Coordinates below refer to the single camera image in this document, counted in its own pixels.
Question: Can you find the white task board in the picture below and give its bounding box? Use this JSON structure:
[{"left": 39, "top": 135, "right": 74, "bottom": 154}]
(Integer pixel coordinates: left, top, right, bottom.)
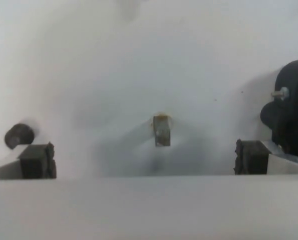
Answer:
[{"left": 0, "top": 0, "right": 298, "bottom": 181}]

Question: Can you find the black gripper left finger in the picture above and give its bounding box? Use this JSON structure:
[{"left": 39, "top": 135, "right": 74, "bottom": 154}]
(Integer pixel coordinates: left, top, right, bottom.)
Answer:
[{"left": 0, "top": 141, "right": 58, "bottom": 180}]

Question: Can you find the thin metal square peg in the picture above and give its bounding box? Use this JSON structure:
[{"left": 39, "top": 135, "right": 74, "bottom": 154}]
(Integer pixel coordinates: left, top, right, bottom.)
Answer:
[{"left": 153, "top": 114, "right": 172, "bottom": 147}]

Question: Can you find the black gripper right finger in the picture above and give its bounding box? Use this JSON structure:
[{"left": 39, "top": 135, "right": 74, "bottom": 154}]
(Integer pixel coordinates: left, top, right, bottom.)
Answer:
[{"left": 234, "top": 138, "right": 298, "bottom": 176}]

